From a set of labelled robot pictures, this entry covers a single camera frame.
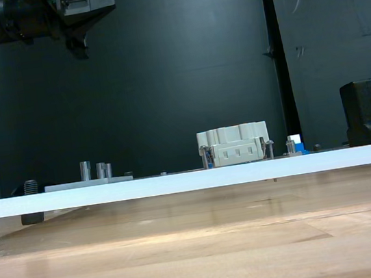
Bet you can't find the black threaded foot screw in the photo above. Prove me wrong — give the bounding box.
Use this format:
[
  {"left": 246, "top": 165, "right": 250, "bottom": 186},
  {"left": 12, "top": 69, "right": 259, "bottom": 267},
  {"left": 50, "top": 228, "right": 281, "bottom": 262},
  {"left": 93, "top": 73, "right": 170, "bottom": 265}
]
[{"left": 15, "top": 178, "right": 45, "bottom": 227}]

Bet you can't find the white task board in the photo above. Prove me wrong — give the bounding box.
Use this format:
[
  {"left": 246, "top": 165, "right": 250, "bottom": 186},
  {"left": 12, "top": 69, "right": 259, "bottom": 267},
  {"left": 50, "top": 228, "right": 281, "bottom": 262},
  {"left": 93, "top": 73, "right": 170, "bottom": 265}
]
[{"left": 0, "top": 144, "right": 371, "bottom": 220}]

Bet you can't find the beige multi-pin connector housing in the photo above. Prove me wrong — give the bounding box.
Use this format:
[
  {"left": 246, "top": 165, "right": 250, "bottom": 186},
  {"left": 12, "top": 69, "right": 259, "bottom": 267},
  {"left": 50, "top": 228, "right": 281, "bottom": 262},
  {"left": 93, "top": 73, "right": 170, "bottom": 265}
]
[{"left": 195, "top": 119, "right": 277, "bottom": 170}]

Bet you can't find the small silver clamp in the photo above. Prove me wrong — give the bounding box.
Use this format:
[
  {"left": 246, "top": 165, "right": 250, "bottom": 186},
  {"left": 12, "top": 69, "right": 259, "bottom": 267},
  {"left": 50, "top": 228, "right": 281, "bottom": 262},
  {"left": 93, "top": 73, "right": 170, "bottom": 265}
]
[{"left": 283, "top": 135, "right": 298, "bottom": 158}]

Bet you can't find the black USB socket housing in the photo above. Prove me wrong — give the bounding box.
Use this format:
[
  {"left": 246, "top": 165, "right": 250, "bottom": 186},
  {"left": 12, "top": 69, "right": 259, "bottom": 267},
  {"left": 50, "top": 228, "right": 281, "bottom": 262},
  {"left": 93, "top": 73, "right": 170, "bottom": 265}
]
[{"left": 332, "top": 78, "right": 371, "bottom": 149}]

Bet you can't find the grey metal plate with pegs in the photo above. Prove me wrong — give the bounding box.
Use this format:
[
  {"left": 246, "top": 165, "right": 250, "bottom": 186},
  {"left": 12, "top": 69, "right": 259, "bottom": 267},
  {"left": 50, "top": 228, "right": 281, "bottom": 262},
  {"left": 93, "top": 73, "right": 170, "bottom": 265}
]
[{"left": 41, "top": 155, "right": 134, "bottom": 194}]

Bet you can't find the small blue white connector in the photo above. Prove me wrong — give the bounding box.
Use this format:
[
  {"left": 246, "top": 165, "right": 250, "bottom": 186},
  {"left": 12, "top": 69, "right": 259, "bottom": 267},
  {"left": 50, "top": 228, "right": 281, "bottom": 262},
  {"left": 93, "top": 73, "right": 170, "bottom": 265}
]
[{"left": 290, "top": 132, "right": 309, "bottom": 156}]

